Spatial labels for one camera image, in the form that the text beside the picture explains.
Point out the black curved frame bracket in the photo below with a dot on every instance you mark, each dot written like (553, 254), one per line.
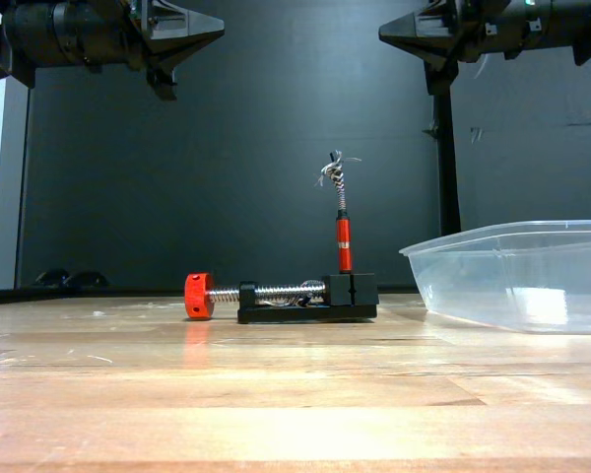
(53, 277)
(89, 278)

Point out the black clamp hub red knob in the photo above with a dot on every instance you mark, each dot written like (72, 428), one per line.
(305, 313)

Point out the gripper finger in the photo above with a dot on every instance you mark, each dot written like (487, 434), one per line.
(204, 25)
(438, 54)
(418, 29)
(175, 51)

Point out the black wall post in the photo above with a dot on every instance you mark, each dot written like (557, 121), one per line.
(449, 172)

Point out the clear plastic tub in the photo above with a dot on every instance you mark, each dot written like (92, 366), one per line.
(453, 286)

